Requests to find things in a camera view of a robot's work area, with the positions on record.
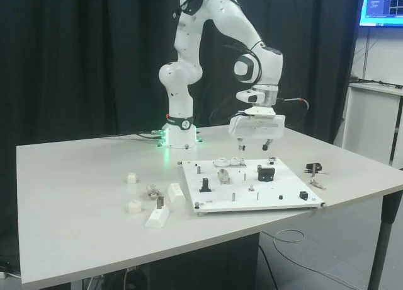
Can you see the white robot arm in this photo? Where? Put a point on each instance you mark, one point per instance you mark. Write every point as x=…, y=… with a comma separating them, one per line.
x=185, y=91

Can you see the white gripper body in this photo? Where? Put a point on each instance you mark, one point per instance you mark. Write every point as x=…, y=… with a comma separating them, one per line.
x=258, y=127

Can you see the black curtains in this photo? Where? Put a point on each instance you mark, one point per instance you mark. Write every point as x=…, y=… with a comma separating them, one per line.
x=78, y=66

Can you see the round metal waterproof plug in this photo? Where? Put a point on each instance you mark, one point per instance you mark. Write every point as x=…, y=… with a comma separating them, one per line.
x=272, y=160

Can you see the white peg holder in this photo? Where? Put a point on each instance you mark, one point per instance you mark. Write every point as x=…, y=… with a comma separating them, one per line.
x=156, y=220
x=175, y=192

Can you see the dark metal peg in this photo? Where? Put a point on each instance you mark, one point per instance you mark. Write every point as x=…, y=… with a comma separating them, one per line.
x=198, y=170

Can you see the dark table leg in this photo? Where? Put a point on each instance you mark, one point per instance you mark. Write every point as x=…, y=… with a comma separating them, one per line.
x=382, y=239

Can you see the tangled metal plug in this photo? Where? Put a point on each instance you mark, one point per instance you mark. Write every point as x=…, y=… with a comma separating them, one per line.
x=152, y=191

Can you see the large metal square peg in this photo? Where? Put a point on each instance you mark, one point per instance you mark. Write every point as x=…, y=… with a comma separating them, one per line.
x=160, y=203

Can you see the small white holder block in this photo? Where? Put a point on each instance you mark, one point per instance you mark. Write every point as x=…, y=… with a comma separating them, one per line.
x=132, y=178

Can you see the white small gear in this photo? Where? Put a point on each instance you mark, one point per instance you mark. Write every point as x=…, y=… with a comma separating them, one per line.
x=134, y=207

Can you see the blue screen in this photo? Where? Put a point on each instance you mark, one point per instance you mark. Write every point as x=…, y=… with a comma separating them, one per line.
x=384, y=6

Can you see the white task board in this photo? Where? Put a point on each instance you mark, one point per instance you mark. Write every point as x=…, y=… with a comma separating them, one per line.
x=289, y=183

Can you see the black D-SUB plug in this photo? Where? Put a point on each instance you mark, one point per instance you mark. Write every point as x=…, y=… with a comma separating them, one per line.
x=312, y=167

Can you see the white cabinet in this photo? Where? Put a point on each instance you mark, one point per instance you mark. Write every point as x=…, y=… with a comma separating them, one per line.
x=371, y=119

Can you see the white medium gear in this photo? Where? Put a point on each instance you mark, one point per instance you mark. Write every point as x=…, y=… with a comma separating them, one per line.
x=236, y=161

